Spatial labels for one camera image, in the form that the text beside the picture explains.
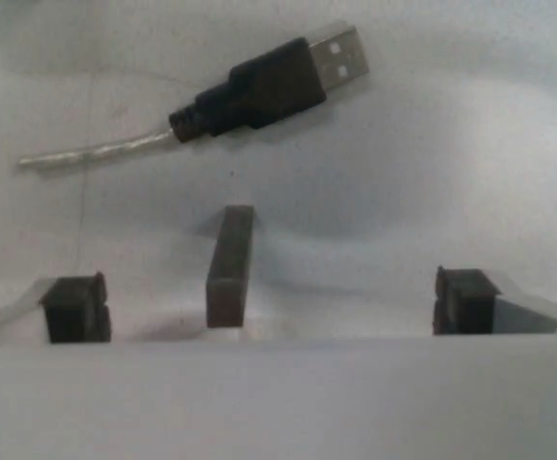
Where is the metal square peg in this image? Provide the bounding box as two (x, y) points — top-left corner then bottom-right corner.
(205, 204), (256, 330)

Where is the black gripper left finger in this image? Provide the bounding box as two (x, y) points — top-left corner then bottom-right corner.
(0, 271), (113, 345)

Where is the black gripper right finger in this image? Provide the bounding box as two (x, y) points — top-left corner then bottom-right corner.
(431, 264), (557, 336)

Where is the black USB plug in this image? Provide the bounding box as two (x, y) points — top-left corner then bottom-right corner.
(17, 19), (372, 170)

